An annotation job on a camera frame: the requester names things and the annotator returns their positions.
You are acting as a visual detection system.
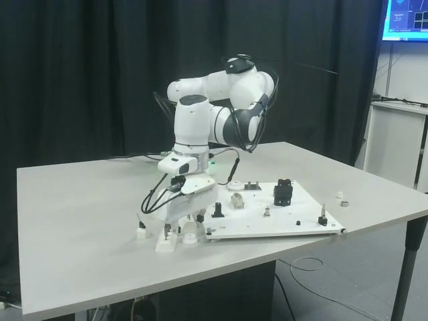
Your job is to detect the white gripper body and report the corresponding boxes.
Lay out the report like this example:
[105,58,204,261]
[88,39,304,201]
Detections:
[156,189,219,225]

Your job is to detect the white peg holder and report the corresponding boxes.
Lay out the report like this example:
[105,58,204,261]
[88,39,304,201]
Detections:
[154,229,179,253]

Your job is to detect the white sensor box dark window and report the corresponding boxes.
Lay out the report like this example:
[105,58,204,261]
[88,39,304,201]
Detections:
[157,154,199,176]

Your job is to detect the black box under table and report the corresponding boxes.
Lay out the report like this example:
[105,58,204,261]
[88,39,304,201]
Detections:
[156,259,278,321]

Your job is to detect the white task board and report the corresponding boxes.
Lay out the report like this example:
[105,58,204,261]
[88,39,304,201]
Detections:
[203,180,347,241]

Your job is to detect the black D-SUB plug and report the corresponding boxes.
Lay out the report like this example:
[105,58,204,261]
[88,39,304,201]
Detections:
[273,178,295,207]

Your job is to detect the metal bolt on black base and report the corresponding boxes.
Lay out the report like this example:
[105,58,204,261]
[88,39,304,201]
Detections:
[317,203,330,227]

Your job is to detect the black curtains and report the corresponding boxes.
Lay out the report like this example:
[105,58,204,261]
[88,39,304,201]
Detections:
[0,0,383,172]

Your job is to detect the white cabinet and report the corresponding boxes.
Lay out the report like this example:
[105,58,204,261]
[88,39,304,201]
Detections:
[362,99,428,193]

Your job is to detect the grey table leg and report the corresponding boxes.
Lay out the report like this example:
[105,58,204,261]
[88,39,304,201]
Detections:
[390,229,421,321]

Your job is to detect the blue screen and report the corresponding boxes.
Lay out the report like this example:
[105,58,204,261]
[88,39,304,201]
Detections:
[381,0,428,43]

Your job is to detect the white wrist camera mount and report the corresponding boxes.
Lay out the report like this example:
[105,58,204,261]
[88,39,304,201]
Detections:
[179,174,217,196]

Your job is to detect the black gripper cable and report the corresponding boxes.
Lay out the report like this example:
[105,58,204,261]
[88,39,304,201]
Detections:
[140,173,187,215]

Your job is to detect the thin black rod on wire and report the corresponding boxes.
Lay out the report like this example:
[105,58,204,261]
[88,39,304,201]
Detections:
[209,149,241,184]

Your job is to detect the black floor cable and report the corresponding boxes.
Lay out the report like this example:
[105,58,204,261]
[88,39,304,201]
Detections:
[275,263,292,321]

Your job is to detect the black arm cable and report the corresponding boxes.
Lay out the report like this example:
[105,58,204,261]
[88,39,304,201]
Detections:
[220,54,280,154]

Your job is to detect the grey floor cable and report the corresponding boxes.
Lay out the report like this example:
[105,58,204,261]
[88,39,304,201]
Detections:
[288,256,367,304]

